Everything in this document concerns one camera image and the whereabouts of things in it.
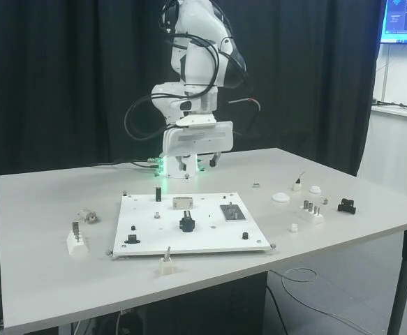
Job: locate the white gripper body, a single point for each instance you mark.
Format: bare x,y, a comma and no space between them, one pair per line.
199,139

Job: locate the blue screen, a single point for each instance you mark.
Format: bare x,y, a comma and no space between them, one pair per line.
405,19

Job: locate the white medium gear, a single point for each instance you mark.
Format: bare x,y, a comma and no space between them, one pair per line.
315,189

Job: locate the black table leg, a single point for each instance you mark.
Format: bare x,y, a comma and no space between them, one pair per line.
403,279

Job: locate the white small gear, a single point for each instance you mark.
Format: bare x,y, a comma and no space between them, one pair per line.
294,228

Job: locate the small white plug holder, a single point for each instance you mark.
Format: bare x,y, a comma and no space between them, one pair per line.
297,186

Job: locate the slim metal peg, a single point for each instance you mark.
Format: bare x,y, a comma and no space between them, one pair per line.
167,253

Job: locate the white task board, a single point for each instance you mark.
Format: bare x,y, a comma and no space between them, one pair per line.
161,237

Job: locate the white square peg holder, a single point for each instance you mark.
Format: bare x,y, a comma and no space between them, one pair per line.
77,246

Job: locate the metal plug connector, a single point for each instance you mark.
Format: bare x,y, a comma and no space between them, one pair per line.
88,215

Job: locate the wide metal square peg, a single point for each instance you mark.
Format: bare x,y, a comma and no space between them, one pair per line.
74,227

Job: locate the white cabinet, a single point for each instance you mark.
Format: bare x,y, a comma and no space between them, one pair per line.
395,153

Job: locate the white round peg holder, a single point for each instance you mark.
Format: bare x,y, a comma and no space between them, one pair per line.
311,216

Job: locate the small white single-peg holder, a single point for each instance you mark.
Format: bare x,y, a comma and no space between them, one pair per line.
166,268

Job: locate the small metal bolt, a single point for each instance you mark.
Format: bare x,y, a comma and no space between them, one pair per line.
256,185

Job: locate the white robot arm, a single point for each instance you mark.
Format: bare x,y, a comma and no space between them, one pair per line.
196,66

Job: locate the black curtain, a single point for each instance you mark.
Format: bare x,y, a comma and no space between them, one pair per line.
67,76

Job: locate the wide metal round peg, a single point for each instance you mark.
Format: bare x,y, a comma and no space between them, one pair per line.
305,204

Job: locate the black D-SUB plug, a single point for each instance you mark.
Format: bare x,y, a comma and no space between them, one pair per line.
347,206

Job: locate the white large gear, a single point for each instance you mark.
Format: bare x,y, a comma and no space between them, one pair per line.
280,197

